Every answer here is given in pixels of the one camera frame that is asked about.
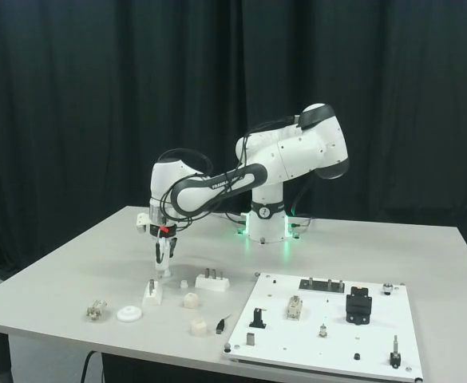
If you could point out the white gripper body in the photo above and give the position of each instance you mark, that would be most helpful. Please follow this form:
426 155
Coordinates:
163 255

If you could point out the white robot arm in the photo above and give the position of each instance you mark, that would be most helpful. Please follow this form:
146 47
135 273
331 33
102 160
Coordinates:
293 155

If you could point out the white small gear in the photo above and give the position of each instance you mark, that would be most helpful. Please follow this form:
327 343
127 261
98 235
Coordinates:
183 285

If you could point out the white large gear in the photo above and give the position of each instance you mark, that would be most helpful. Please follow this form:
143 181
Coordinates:
129 313

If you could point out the white single peg holder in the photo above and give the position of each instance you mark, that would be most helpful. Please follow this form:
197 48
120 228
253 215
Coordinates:
153 297

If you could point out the white cylindrical holder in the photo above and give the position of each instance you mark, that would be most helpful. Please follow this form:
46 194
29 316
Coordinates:
191 300
198 328

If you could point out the white three-hole peg holder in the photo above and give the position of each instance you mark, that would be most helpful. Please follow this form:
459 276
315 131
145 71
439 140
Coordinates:
212 284

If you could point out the black USB plug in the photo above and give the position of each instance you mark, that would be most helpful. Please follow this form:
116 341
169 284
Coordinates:
220 326

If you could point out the metal BNC plug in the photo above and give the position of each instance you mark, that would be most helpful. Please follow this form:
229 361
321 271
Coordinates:
322 331

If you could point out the white task board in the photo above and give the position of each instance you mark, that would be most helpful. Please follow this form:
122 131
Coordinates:
329 319

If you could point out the black curtain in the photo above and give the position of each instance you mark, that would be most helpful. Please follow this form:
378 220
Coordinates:
57 80

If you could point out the metal bolt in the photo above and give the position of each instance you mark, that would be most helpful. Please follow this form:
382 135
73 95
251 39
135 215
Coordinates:
395 345

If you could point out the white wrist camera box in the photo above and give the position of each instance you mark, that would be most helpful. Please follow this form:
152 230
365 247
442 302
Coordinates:
143 222

